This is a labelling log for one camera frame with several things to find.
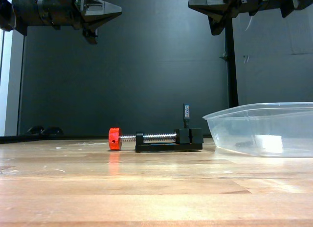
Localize thin white zip tie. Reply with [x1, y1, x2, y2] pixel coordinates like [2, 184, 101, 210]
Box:
[245, 14, 254, 32]

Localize clear plastic tub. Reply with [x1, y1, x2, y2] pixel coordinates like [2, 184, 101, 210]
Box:
[201, 101, 313, 159]

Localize black vise with red knob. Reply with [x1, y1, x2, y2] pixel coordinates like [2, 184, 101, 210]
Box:
[108, 127, 204, 154]

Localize black vertical wall post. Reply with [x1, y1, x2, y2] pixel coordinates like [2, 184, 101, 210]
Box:
[219, 15, 240, 108]

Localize black aluminium table frame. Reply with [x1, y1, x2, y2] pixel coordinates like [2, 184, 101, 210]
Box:
[0, 134, 111, 144]

